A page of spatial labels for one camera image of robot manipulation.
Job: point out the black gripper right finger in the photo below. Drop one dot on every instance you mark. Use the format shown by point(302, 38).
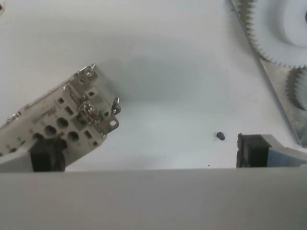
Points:
point(251, 153)

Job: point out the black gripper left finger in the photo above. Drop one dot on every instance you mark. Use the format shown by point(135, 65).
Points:
point(46, 158)

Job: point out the grey waterproof plug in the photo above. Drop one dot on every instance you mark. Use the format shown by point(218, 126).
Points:
point(72, 115)

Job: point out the white medium gear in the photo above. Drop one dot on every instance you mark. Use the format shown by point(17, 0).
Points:
point(299, 88)

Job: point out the white task board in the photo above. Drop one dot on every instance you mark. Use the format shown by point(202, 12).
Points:
point(168, 83)

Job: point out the white large gear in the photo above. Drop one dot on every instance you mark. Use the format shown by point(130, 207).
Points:
point(271, 28)

